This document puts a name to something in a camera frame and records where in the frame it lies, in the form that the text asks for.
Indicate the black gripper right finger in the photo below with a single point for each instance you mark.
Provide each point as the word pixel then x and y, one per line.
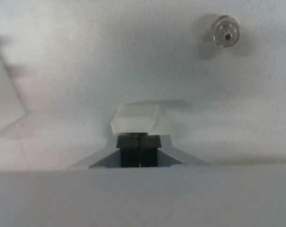
pixel 149 151

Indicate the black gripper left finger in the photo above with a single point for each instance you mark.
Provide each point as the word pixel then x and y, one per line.
pixel 127 151

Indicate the small white plug holder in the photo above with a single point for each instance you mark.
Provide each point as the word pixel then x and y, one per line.
pixel 135 118

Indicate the metal BNC plug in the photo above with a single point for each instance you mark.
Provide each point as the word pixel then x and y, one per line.
pixel 226 30

